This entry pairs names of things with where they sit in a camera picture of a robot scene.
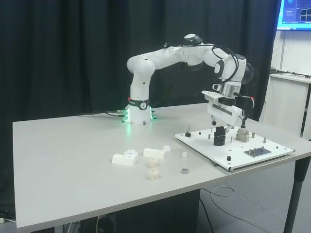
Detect white long holder block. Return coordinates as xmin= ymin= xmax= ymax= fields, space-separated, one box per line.
xmin=112 ymin=152 xmax=138 ymax=166
xmin=142 ymin=148 xmax=166 ymax=160

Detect white task board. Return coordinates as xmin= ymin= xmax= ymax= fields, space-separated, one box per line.
xmin=174 ymin=126 xmax=296 ymax=172

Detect black curtains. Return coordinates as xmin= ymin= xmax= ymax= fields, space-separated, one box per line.
xmin=0 ymin=0 xmax=280 ymax=219

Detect dark table leg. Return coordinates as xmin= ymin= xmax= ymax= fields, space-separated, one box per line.
xmin=294 ymin=152 xmax=307 ymax=233

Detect black D-SUB plug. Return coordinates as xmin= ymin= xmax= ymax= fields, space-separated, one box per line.
xmin=213 ymin=126 xmax=226 ymax=147

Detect grey floor cable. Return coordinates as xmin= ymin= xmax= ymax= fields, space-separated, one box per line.
xmin=209 ymin=185 xmax=234 ymax=233

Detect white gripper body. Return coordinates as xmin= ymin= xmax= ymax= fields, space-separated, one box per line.
xmin=207 ymin=101 xmax=243 ymax=127

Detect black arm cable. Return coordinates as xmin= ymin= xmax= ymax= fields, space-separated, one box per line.
xmin=210 ymin=44 xmax=244 ymax=82

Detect black base cable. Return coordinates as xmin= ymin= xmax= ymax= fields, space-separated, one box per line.
xmin=82 ymin=109 xmax=127 ymax=119

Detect metal plate with pegs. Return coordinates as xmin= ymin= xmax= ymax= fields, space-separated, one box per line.
xmin=243 ymin=146 xmax=272 ymax=159

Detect blue screen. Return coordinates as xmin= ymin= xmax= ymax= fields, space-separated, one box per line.
xmin=276 ymin=0 xmax=311 ymax=32

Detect small white square holder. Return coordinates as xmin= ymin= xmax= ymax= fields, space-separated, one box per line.
xmin=145 ymin=168 xmax=160 ymax=181

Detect white cabinet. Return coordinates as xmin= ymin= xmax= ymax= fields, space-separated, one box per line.
xmin=263 ymin=72 xmax=311 ymax=141

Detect beige connector block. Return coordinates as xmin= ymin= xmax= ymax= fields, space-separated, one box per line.
xmin=237 ymin=128 xmax=251 ymax=143

